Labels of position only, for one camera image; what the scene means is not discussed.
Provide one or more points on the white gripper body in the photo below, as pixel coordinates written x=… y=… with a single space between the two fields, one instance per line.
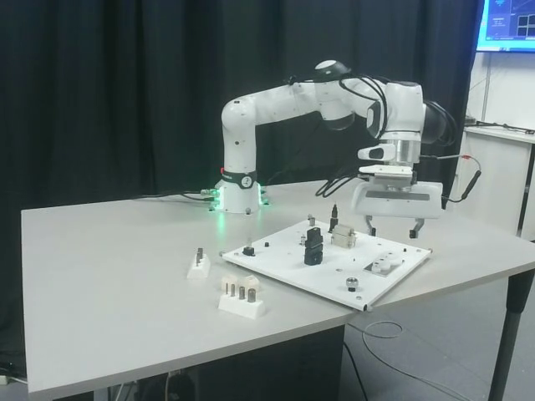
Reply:
x=397 y=204

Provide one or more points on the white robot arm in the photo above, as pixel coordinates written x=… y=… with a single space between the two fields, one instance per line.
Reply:
x=238 y=125

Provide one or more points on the large metal round peg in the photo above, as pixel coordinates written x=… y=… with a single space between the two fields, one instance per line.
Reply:
x=251 y=296

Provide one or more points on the medium metal round peg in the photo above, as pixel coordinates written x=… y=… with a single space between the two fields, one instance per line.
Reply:
x=241 y=293

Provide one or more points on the white round peg holder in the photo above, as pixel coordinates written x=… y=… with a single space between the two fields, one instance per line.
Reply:
x=242 y=310

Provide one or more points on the large metal square peg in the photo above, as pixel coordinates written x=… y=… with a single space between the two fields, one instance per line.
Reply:
x=199 y=252

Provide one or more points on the white square peg holder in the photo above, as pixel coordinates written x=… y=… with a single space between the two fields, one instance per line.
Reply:
x=198 y=270

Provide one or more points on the grey waterproof plug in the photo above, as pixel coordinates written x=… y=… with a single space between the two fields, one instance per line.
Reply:
x=343 y=239

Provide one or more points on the white large gear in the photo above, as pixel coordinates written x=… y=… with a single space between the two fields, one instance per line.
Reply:
x=394 y=258

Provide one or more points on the white medium gear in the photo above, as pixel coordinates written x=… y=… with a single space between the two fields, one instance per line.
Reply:
x=383 y=265

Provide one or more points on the white small gear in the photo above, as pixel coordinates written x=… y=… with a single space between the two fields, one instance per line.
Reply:
x=375 y=270

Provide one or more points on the metal BNC plug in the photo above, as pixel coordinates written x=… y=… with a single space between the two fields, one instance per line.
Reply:
x=311 y=219

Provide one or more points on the metal bolt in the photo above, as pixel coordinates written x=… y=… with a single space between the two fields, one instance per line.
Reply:
x=352 y=284

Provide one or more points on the black D-SUB plug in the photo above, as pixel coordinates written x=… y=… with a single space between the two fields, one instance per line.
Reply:
x=313 y=250

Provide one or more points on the small metal connector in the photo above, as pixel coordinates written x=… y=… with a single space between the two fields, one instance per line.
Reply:
x=302 y=240

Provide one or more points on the white task board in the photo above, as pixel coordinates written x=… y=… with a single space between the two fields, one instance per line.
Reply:
x=301 y=267

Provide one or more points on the white cabinet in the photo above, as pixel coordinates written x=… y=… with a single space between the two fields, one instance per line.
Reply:
x=493 y=179

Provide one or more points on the small black adapter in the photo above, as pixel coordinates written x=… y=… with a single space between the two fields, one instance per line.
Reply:
x=469 y=121

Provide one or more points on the dark table leg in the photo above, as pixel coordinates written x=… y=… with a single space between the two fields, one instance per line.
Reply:
x=507 y=334

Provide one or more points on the black cabinet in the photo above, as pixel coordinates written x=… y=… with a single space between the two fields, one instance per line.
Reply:
x=271 y=367

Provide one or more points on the blue screen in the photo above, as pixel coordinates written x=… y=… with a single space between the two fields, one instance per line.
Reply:
x=507 y=25

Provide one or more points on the black curtain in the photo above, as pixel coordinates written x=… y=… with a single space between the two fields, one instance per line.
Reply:
x=125 y=83

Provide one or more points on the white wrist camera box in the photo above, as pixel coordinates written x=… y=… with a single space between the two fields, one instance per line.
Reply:
x=376 y=153

